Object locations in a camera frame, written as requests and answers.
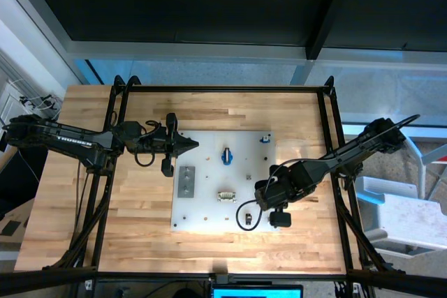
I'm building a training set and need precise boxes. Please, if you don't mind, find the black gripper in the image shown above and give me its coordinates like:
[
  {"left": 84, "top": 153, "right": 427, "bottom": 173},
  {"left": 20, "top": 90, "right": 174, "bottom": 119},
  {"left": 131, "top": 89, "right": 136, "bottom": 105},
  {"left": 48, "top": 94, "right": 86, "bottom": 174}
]
[
  {"left": 152, "top": 112, "right": 200, "bottom": 177},
  {"left": 254, "top": 164, "right": 298, "bottom": 230}
]

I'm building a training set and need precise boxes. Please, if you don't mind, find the white task board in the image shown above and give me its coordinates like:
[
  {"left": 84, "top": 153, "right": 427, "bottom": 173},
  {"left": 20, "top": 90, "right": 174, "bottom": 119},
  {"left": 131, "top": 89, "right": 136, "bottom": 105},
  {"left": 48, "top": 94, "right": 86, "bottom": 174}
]
[{"left": 170, "top": 130, "right": 282, "bottom": 233}]

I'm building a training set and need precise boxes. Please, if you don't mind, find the grey metal screw block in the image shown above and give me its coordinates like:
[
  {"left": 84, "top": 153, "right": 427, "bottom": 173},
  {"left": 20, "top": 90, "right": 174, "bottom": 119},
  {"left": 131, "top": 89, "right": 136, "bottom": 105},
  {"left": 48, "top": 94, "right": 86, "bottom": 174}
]
[{"left": 177, "top": 165, "right": 197, "bottom": 199}]

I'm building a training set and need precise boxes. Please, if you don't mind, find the silver multi-pin connector housing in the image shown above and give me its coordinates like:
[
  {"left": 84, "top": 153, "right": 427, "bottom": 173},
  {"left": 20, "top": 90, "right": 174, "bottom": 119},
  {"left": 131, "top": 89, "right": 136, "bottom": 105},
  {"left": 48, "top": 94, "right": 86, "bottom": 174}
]
[{"left": 217, "top": 191, "right": 238, "bottom": 204}]

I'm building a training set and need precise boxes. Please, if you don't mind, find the blue-edged screen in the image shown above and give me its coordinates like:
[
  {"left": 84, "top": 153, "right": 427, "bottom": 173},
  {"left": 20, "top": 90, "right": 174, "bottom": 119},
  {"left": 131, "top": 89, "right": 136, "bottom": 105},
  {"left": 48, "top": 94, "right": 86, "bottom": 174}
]
[{"left": 210, "top": 284, "right": 305, "bottom": 298}]

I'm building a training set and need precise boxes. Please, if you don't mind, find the white step stool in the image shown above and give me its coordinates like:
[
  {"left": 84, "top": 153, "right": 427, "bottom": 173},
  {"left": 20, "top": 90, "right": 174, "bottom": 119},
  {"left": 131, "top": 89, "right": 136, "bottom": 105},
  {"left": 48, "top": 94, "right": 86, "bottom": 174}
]
[{"left": 355, "top": 174, "right": 447, "bottom": 260}]

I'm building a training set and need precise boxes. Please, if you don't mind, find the white cabinet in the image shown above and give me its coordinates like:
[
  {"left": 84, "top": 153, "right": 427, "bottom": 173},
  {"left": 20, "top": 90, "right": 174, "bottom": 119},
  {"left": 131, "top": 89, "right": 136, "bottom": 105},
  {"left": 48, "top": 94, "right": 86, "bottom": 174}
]
[{"left": 0, "top": 77, "right": 66, "bottom": 135}]

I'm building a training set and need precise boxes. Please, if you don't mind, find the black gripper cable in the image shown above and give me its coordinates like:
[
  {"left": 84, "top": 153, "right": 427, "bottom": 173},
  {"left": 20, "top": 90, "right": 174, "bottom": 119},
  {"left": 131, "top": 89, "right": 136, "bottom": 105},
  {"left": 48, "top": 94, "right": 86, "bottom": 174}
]
[
  {"left": 235, "top": 199, "right": 266, "bottom": 232},
  {"left": 134, "top": 151, "right": 157, "bottom": 168}
]

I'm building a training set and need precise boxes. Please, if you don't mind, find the large blue connector mount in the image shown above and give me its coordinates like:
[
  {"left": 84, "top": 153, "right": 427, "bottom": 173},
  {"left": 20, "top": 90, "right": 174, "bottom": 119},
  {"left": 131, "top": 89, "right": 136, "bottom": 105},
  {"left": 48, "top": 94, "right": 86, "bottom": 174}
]
[{"left": 220, "top": 147, "right": 235, "bottom": 167}]

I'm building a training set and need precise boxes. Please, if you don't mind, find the black aluminium frame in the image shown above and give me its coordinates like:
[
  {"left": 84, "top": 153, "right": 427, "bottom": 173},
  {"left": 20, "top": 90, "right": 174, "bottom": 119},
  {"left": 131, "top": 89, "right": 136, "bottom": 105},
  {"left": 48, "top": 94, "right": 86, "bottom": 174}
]
[{"left": 0, "top": 75, "right": 447, "bottom": 298}]

